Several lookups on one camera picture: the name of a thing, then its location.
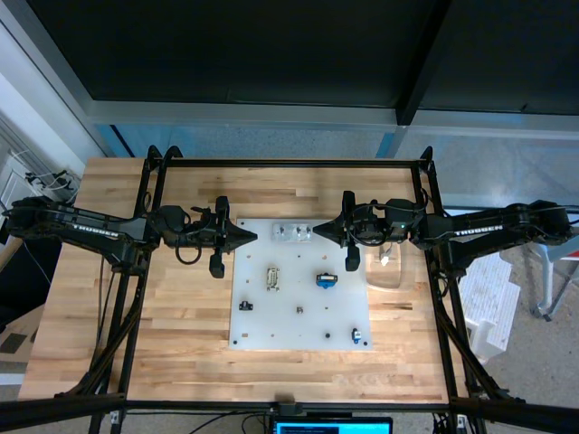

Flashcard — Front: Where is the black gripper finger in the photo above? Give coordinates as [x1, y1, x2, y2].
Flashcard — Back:
[225, 236, 258, 252]
[225, 222, 258, 238]
[312, 214, 345, 232]
[312, 230, 345, 249]

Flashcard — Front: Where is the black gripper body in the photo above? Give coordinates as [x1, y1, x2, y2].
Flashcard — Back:
[192, 195, 231, 279]
[342, 191, 389, 273]

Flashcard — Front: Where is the blue and black D-sub connector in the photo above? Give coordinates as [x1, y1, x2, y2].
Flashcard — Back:
[315, 270, 339, 291]

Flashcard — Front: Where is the clear acrylic socket block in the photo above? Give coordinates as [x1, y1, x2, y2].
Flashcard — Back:
[271, 222, 313, 244]

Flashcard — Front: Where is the clear plastic tub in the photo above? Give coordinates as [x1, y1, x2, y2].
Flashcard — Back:
[365, 241, 406, 293]

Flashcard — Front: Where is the white task board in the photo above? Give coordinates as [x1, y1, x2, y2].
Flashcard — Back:
[229, 218, 375, 352]

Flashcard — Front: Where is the white perforated foam block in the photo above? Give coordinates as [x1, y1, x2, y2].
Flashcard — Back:
[457, 255, 522, 366]

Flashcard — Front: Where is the grey metal stand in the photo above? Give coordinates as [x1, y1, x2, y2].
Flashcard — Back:
[527, 234, 579, 323]

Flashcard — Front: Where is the laptop screen with blue edge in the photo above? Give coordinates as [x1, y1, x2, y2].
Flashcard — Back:
[270, 415, 394, 434]

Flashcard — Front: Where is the cardboard box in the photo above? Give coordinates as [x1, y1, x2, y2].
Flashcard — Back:
[0, 303, 46, 363]

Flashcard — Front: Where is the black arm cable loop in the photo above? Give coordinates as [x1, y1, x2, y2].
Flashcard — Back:
[174, 243, 203, 267]

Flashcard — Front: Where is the black aluminium table frame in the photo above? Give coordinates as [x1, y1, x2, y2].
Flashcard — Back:
[0, 144, 579, 434]

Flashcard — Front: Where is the bundle of cables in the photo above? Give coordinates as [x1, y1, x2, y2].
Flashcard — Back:
[22, 167, 81, 196]

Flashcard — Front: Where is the black vertical post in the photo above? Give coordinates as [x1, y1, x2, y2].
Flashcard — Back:
[395, 0, 453, 127]

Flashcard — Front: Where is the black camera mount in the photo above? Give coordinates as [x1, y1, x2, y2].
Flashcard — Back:
[270, 392, 305, 416]

